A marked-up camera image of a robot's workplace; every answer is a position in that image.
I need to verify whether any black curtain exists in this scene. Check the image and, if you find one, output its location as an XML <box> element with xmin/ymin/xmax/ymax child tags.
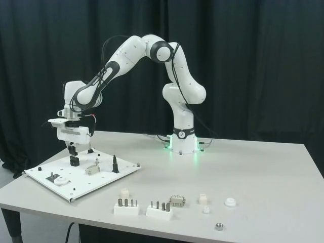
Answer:
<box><xmin>0</xmin><ymin>0</ymin><xmax>324</xmax><ymax>179</ymax></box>

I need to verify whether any silver wrist ring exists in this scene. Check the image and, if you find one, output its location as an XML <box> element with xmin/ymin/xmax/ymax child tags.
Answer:
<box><xmin>63</xmin><ymin>108</ymin><xmax>79</xmax><ymax>120</ymax></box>

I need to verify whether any grey rectangular multi-pin plug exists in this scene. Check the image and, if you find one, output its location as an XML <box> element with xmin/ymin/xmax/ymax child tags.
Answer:
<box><xmin>169</xmin><ymin>194</ymin><xmax>188</xmax><ymax>205</ymax></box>

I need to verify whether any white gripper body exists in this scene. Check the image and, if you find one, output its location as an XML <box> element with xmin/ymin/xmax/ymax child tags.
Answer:
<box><xmin>57</xmin><ymin>126</ymin><xmax>90</xmax><ymax>142</ymax></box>

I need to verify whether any white round peg holder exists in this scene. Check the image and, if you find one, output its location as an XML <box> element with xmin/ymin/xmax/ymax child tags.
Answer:
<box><xmin>113</xmin><ymin>204</ymin><xmax>141</xmax><ymax>216</ymax></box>

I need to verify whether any black floor cable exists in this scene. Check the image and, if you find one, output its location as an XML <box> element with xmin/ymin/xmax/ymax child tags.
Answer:
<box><xmin>66</xmin><ymin>222</ymin><xmax>79</xmax><ymax>243</ymax></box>

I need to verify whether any white task board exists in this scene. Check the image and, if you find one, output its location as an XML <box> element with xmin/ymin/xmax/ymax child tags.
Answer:
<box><xmin>22</xmin><ymin>147</ymin><xmax>141</xmax><ymax>203</ymax></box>

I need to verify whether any white square peg holder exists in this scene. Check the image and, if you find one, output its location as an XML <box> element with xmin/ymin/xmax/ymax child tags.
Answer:
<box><xmin>146</xmin><ymin>206</ymin><xmax>174</xmax><ymax>219</ymax></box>

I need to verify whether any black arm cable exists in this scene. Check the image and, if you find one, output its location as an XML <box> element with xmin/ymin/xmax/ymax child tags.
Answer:
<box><xmin>72</xmin><ymin>34</ymin><xmax>132</xmax><ymax>107</ymax></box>

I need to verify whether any tall black plug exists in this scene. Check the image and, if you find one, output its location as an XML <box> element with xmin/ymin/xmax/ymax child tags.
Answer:
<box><xmin>111</xmin><ymin>154</ymin><xmax>120</xmax><ymax>174</ymax></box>

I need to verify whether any black table leg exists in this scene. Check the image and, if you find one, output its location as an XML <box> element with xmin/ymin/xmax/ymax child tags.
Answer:
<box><xmin>0</xmin><ymin>207</ymin><xmax>21</xmax><ymax>243</ymax></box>

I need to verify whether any black base cable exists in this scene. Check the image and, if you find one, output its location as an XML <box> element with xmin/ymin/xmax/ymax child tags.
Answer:
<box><xmin>141</xmin><ymin>133</ymin><xmax>173</xmax><ymax>143</ymax></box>

